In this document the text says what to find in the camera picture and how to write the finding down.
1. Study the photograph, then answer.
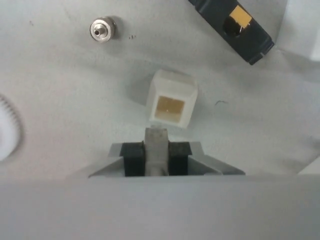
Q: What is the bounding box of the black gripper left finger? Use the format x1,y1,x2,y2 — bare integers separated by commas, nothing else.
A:
87,141,146,178

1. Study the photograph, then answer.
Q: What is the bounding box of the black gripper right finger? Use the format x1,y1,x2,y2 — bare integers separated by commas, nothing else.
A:
167,141,246,177

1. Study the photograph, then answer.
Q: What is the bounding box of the small white plug holder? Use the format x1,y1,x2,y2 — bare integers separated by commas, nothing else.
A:
146,69,199,129

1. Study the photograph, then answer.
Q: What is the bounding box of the white large gear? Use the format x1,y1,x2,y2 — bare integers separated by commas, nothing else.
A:
0,94,25,162

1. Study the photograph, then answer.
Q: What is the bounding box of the metal BNC plug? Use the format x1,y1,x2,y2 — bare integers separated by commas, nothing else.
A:
89,15,117,44

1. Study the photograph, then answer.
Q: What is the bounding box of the black D-SUB plug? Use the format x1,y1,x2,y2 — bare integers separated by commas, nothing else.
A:
187,0,276,66

